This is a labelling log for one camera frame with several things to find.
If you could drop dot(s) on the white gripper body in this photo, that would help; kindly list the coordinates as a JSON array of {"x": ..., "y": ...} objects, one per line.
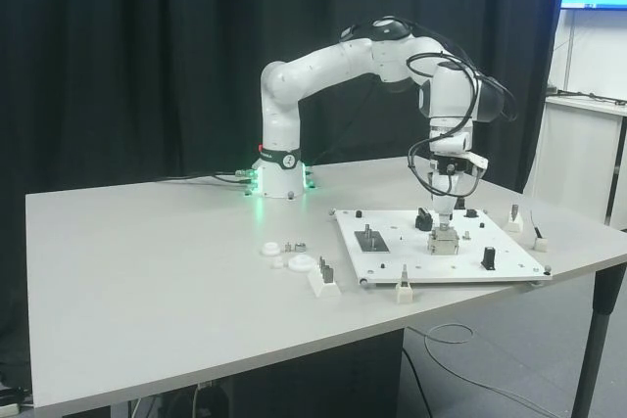
[{"x": 443, "y": 193}]

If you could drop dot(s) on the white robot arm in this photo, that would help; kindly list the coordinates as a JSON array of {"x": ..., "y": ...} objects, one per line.
[{"x": 313, "y": 70}]

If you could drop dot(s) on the white large gear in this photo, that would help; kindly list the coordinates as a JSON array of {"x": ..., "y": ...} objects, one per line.
[{"x": 299, "y": 264}]

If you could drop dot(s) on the white medium gear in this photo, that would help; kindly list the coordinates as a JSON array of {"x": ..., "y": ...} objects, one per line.
[{"x": 269, "y": 247}]

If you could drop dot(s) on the black D-SUB plug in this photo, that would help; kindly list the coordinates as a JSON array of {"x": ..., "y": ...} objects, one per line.
[{"x": 423, "y": 220}]

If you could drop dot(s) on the white task board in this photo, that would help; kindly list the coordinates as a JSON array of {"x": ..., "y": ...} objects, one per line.
[{"x": 416, "y": 266}]

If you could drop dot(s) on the grey USB plug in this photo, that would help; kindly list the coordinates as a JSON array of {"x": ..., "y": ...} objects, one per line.
[{"x": 404, "y": 273}]

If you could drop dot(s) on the white small plug holder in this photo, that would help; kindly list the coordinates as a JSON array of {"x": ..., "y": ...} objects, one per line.
[
  {"x": 513, "y": 225},
  {"x": 404, "y": 293},
  {"x": 541, "y": 244}
]

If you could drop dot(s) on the grey waterproof plug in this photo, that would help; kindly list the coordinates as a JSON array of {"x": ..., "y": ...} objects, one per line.
[{"x": 514, "y": 210}]

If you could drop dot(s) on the black Ethernet plug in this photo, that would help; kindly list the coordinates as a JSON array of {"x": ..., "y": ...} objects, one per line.
[{"x": 538, "y": 232}]

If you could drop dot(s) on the metal square peg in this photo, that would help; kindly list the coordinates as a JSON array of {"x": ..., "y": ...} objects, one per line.
[{"x": 329, "y": 273}]

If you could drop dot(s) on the metal round peg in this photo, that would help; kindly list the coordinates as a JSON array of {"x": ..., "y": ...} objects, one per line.
[{"x": 322, "y": 264}]

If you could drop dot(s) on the white peg holder block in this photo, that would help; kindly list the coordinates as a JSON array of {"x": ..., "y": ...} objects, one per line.
[{"x": 324, "y": 286}]

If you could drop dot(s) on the white cabinet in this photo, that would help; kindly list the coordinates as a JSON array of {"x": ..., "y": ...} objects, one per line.
[{"x": 578, "y": 158}]

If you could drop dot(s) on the metal BNC plug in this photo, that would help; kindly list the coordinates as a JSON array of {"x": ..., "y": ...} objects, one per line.
[{"x": 301, "y": 245}]

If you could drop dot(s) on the metal bolt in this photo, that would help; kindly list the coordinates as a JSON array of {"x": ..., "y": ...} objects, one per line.
[{"x": 289, "y": 245}]

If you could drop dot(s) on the black table leg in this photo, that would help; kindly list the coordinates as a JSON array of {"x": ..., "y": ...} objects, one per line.
[{"x": 600, "y": 339}]

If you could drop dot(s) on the black curtain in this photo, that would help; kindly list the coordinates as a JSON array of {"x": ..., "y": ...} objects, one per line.
[{"x": 147, "y": 46}]

